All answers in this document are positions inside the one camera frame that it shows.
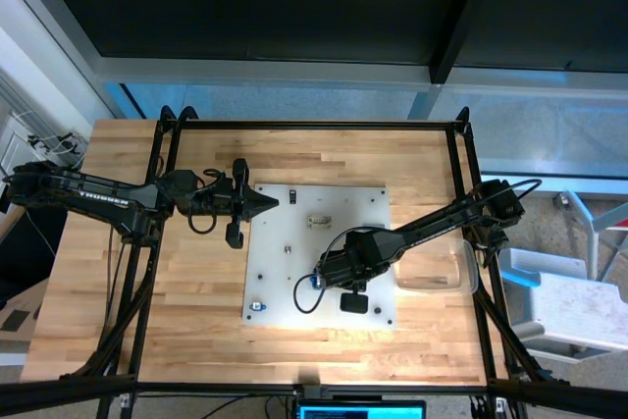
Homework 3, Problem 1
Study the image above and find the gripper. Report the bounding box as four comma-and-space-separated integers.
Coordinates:
210, 158, 280, 249
321, 249, 377, 295

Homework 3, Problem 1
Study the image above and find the white taskboard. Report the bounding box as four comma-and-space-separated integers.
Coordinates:
240, 183, 397, 330

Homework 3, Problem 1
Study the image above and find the beige multi-pin connector housing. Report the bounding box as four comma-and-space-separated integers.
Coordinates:
305, 213, 333, 232

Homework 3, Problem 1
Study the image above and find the clear plastic tub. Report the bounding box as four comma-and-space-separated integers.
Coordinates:
394, 236, 480, 296

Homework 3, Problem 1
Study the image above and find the laptop screen with blue edge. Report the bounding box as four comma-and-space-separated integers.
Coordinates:
291, 398, 427, 419

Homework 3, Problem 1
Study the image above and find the white step stool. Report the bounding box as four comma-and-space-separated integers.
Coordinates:
495, 245, 628, 366

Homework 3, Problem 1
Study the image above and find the grey tubular stand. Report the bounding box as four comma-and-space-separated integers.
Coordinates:
553, 187, 628, 283

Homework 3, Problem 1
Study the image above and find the black flat pad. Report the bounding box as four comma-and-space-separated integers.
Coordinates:
0, 308, 30, 335

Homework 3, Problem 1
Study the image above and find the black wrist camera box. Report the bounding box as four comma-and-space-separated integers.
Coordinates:
339, 292, 370, 315

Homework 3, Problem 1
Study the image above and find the black metal frame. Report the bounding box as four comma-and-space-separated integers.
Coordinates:
0, 104, 573, 419

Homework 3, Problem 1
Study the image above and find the small black camera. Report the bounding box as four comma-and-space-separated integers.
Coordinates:
296, 373, 331, 399

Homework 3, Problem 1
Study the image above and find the black and white cable bundle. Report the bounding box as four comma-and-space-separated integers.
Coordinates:
26, 131, 88, 158

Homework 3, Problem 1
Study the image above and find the black vertical post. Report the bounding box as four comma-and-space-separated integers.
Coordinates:
429, 0, 492, 85

